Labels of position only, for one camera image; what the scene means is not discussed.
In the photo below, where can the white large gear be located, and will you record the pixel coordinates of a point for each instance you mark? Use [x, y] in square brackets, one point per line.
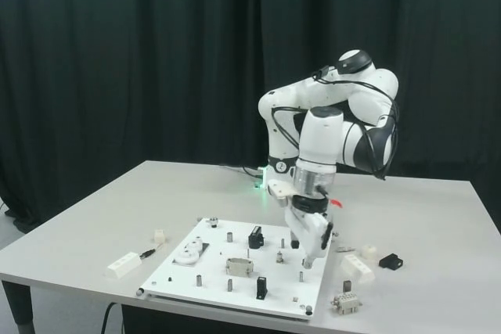
[186, 257]

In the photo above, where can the long white peg holder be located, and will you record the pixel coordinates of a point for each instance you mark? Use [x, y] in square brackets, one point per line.
[123, 264]
[357, 268]

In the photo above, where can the black curtain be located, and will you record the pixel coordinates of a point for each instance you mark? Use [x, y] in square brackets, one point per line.
[117, 56]

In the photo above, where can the beige waterproof plug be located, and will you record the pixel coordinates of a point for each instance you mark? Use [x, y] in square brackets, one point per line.
[342, 302]

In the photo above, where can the white task board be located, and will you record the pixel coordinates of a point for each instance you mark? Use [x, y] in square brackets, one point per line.
[219, 267]

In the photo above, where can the thick metal peg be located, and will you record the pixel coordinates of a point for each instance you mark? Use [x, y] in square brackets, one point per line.
[301, 276]
[229, 237]
[199, 280]
[229, 284]

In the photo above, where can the black block plug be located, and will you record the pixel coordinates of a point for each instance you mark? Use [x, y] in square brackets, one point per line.
[391, 262]

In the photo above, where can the white medium gear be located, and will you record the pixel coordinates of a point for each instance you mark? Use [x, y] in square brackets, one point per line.
[192, 248]

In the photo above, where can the white wrist camera plate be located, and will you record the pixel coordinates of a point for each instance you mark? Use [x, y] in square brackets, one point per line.
[280, 190]

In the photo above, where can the small white cube holder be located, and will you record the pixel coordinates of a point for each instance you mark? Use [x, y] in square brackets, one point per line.
[159, 235]

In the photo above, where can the small metal bolt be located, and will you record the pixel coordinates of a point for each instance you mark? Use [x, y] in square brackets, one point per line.
[344, 248]

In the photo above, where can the black upright plug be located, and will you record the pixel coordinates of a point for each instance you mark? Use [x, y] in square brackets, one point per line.
[262, 288]

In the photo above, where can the metal upright connector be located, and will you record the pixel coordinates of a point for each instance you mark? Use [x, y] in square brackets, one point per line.
[279, 256]

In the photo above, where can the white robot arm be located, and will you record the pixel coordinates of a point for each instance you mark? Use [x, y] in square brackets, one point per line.
[289, 123]

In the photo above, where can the black D-SUB plug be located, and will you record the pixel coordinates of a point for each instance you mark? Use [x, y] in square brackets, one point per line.
[256, 237]

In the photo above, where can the loose metal peg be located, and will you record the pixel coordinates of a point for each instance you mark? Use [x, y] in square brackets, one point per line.
[347, 285]

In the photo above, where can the thin black rod red tag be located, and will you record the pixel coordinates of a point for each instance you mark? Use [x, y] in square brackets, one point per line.
[325, 236]

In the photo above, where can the small white round holder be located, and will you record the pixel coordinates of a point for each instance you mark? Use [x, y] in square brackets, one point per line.
[369, 252]

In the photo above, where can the dark table leg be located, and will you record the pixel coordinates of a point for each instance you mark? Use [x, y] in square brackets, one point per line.
[17, 306]

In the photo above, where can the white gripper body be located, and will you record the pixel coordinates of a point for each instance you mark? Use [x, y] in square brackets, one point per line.
[309, 228]

